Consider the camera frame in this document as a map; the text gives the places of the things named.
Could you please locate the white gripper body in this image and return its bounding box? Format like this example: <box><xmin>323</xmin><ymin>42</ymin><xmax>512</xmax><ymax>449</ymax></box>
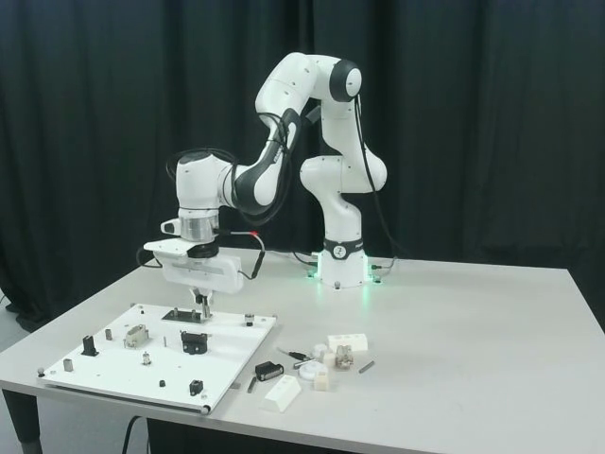
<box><xmin>160</xmin><ymin>253</ymin><xmax>245</xmax><ymax>294</ymax></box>

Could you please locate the white peg holder block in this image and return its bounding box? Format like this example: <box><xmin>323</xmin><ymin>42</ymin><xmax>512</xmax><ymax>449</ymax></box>
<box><xmin>326</xmin><ymin>332</ymin><xmax>371</xmax><ymax>354</ymax></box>

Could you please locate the white task board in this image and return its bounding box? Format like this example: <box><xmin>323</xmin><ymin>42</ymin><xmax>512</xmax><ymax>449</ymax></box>
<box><xmin>36</xmin><ymin>302</ymin><xmax>279</xmax><ymax>418</ymax></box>

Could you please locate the black USB plug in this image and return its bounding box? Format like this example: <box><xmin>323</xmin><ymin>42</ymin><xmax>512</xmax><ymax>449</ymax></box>
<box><xmin>254</xmin><ymin>360</ymin><xmax>285</xmax><ymax>382</ymax></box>

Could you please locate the white wedge holder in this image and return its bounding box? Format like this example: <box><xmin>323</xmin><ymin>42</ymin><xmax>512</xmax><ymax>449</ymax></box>
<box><xmin>260</xmin><ymin>375</ymin><xmax>304</xmax><ymax>412</ymax></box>

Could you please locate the black curtain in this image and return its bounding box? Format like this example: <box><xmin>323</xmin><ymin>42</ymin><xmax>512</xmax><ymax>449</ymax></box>
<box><xmin>0</xmin><ymin>0</ymin><xmax>605</xmax><ymax>313</ymax></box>

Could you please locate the grey table leg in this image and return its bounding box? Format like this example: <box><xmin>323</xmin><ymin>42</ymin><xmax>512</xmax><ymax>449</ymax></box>
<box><xmin>0</xmin><ymin>386</ymin><xmax>40</xmax><ymax>454</ymax></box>

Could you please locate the black base cable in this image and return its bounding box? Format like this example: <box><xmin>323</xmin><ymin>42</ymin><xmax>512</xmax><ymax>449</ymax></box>
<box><xmin>290</xmin><ymin>249</ymin><xmax>323</xmax><ymax>267</ymax></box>
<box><xmin>369</xmin><ymin>256</ymin><xmax>399</xmax><ymax>276</ymax></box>

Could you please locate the black cable under table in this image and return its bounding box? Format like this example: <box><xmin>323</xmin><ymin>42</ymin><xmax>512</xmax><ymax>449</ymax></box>
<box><xmin>123</xmin><ymin>414</ymin><xmax>145</xmax><ymax>454</ymax></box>

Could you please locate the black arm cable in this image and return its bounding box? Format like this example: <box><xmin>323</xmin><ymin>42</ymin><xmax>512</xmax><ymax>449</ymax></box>
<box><xmin>353</xmin><ymin>92</ymin><xmax>399</xmax><ymax>267</ymax></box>

